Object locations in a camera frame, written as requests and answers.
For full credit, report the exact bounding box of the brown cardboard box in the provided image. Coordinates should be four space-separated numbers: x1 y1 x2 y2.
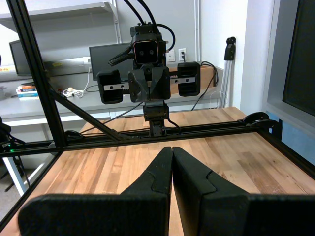
168 61 218 95

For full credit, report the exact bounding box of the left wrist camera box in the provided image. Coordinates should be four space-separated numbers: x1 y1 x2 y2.
129 23 166 70

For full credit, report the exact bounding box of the stack of books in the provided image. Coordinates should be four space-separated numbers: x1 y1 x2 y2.
16 82 40 101

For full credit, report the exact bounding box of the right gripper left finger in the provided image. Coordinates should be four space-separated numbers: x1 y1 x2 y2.
17 146 173 236

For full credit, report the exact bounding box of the white wall conduit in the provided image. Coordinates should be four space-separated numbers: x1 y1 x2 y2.
193 0 200 62

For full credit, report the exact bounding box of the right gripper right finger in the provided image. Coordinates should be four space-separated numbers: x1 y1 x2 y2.
172 146 315 236

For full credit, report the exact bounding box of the black frame corner bracket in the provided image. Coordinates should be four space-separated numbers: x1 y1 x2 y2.
64 129 83 140
250 119 283 138
237 112 269 124

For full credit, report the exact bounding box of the white coiled cable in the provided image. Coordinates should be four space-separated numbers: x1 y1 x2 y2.
62 66 92 98

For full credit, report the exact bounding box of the white table leg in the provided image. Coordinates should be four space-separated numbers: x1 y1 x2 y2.
1 157 28 196

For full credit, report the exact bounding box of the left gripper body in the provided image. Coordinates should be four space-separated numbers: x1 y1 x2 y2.
97 62 201 104

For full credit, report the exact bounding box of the black braided cable bundle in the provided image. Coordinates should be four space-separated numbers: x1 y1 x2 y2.
108 44 135 67

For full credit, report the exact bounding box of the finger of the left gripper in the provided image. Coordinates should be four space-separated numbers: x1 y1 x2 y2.
148 66 171 101
127 68 150 103

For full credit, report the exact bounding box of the black device with green light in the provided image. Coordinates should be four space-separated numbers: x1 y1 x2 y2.
0 115 25 154

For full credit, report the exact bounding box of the silver stand with black head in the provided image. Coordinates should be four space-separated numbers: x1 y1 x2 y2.
219 36 237 109

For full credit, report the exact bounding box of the black aluminium frame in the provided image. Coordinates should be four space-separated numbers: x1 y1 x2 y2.
0 0 315 231

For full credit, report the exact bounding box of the white wall shelf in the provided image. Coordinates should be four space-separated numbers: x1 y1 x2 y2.
0 1 123 46

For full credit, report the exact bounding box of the grey desk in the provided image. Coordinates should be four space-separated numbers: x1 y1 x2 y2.
0 66 224 128

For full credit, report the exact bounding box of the black computer monitor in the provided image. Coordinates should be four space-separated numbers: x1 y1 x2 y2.
89 43 135 82
9 40 35 77

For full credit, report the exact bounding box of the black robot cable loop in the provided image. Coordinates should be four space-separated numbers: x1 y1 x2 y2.
156 23 176 54

